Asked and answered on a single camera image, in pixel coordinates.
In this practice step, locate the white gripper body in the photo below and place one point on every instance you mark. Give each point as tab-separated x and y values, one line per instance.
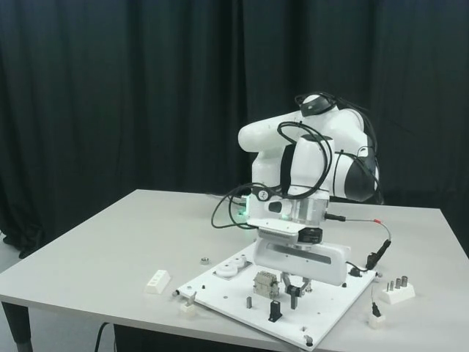
300	267

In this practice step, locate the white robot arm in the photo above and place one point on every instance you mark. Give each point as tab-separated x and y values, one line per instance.
329	124

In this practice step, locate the small metal square peg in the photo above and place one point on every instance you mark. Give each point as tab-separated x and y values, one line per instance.
249	303

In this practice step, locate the thin metal round peg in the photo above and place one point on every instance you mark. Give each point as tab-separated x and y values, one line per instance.
390	286

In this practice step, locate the medium metal round peg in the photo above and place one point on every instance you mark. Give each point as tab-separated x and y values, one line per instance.
396	284

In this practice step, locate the thick metal round peg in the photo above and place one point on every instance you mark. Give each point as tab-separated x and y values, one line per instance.
405	281

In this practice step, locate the white holder with square holes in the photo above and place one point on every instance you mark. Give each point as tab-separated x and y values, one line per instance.
157	281

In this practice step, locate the beige waterproof plug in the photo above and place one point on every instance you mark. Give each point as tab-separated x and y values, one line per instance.
265	284

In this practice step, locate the white task board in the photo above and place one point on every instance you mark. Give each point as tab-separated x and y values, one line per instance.
329	311

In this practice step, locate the white medium gear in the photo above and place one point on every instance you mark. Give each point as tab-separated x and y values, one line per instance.
241	263

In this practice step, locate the white large gear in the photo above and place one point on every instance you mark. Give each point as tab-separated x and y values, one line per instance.
226	272

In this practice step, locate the black USB plug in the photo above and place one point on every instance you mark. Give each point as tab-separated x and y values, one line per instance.
375	309

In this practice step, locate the small white plug holder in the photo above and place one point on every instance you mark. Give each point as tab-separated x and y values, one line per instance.
187	311
376	322

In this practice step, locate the metal hex nut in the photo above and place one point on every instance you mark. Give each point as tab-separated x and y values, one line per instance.
204	261

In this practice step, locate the white holder with round holes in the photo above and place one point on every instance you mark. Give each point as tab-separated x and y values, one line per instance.
397	295

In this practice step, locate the clear Ethernet plug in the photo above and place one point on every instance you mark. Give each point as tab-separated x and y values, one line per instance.
190	298

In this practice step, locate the black curtains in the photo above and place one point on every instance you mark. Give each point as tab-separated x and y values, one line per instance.
110	91

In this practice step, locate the black table leg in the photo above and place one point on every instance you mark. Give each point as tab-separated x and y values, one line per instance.
16	326

